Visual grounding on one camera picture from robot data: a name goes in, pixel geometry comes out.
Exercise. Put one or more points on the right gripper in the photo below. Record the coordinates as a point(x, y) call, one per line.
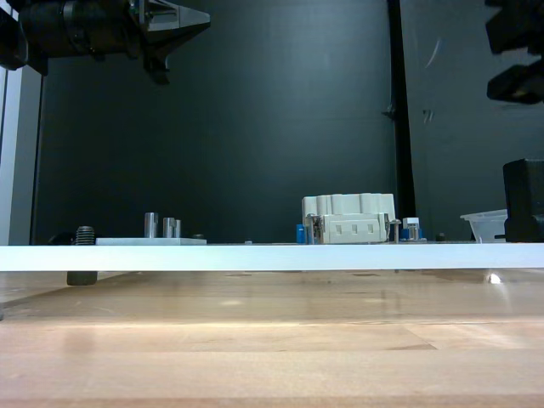
point(523, 25)

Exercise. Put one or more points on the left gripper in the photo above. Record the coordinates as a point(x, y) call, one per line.
point(155, 42)

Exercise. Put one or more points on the black block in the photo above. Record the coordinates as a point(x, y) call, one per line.
point(525, 195)

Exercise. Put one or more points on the clear plastic container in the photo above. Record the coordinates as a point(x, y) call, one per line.
point(484, 225)

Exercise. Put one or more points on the short steel peg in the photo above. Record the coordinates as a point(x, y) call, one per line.
point(170, 228)
point(151, 225)

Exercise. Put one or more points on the grey steel plate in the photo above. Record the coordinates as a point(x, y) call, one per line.
point(149, 241)

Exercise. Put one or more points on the blue socket block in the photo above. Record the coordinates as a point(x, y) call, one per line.
point(411, 231)
point(300, 234)

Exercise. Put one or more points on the black threaded stud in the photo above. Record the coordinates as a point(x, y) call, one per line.
point(85, 236)

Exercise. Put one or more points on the white task board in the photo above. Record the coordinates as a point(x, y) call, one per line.
point(272, 257)

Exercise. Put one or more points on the beige many-pin connector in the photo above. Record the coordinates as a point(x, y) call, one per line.
point(348, 221)

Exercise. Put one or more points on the black frame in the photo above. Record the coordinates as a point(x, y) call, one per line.
point(399, 127)

